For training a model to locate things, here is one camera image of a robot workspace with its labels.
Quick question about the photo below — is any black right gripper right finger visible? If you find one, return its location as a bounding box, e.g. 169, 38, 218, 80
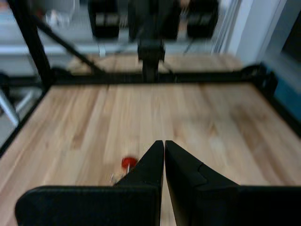
165, 140, 301, 226

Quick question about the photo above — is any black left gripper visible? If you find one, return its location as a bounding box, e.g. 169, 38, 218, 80
90, 0, 218, 42

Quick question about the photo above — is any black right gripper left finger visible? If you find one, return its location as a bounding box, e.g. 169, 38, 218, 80
15, 140, 165, 226

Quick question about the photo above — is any black clamp with red knob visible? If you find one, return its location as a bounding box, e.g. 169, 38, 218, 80
110, 156, 142, 186

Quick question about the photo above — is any black aluminium frame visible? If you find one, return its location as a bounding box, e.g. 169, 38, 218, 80
0, 0, 301, 161

